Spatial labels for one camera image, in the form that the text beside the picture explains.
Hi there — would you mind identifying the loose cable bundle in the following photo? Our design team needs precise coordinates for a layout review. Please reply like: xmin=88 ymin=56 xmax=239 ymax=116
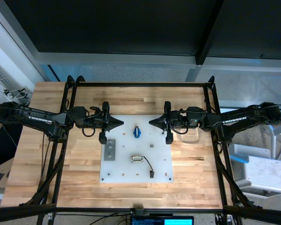
xmin=2 ymin=88 xmax=31 ymax=100

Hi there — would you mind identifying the black low camera mount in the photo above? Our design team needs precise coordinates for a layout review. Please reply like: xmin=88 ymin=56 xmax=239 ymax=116
xmin=132 ymin=203 xmax=147 ymax=215

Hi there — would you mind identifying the blue connector holder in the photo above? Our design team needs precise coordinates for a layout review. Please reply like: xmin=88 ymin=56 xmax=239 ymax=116
xmin=132 ymin=126 xmax=142 ymax=139

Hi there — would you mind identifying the black USB connector with cable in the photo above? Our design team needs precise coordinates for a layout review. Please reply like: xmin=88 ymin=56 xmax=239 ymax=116
xmin=143 ymin=156 xmax=155 ymax=174

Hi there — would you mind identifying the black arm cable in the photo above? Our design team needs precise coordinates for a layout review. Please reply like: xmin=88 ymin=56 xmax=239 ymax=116
xmin=81 ymin=106 xmax=102 ymax=138

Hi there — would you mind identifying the black table frame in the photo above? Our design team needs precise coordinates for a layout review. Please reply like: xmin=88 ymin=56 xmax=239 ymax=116
xmin=0 ymin=75 xmax=281 ymax=225

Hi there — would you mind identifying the clear plastic tub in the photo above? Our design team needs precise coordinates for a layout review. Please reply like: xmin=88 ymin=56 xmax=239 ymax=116
xmin=177 ymin=126 xmax=200 ymax=144

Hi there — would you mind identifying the black vertical post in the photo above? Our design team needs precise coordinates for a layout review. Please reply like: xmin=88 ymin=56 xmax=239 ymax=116
xmin=195 ymin=0 xmax=225 ymax=66

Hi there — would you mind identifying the grey metal plate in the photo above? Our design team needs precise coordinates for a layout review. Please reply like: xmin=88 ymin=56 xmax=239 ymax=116
xmin=104 ymin=139 xmax=117 ymax=161

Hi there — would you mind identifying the laptop screen with blue edge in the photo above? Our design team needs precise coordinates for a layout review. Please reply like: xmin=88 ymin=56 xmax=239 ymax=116
xmin=130 ymin=215 xmax=194 ymax=225

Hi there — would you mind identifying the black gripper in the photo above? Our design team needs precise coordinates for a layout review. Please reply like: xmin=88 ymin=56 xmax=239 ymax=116
xmin=149 ymin=101 xmax=187 ymax=145
xmin=85 ymin=101 xmax=125 ymax=145

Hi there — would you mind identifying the white step stool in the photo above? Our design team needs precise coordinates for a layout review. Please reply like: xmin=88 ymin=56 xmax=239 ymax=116
xmin=229 ymin=142 xmax=281 ymax=200

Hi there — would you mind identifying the white mounting board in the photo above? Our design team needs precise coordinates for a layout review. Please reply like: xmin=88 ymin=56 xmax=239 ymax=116
xmin=99 ymin=114 xmax=174 ymax=183

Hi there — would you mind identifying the white metal chair frame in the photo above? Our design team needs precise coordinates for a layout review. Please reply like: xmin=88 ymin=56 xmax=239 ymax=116
xmin=266 ymin=124 xmax=281 ymax=162

